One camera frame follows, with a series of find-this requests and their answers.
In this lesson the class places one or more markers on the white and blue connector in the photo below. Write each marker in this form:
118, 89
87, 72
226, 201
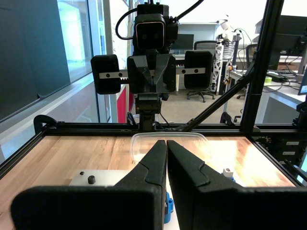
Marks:
227, 172

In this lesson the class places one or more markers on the small black threaded stud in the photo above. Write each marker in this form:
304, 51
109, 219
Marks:
91, 180

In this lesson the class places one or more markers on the red panel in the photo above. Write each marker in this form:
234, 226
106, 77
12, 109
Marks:
122, 105

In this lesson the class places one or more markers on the large black monitor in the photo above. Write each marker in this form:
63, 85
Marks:
290, 31

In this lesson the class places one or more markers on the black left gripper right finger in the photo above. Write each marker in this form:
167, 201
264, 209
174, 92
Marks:
239, 208

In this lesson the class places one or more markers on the black frame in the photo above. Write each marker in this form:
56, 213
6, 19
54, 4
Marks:
254, 107

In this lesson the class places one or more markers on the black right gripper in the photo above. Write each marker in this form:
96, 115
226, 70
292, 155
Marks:
105, 83

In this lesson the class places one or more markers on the white lattice structure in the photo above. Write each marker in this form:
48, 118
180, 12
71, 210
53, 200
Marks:
219, 62

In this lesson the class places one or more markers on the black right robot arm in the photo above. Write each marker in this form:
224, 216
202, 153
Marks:
148, 110

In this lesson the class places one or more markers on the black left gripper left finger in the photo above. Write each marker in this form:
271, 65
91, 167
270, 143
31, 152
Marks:
96, 208

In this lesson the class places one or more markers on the white board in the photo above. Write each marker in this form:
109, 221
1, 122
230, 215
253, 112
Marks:
105, 177

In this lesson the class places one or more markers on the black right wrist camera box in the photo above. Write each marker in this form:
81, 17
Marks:
149, 31

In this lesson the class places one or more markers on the black office chair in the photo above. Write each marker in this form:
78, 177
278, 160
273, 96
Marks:
204, 45

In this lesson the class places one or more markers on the small black monitor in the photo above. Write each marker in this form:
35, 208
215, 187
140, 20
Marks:
183, 42

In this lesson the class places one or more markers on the white desk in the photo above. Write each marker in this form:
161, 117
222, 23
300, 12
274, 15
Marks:
275, 105

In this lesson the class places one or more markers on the green tape roll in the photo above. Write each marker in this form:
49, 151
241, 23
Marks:
268, 81

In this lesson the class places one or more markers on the clear plastic tub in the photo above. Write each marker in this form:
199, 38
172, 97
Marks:
139, 143

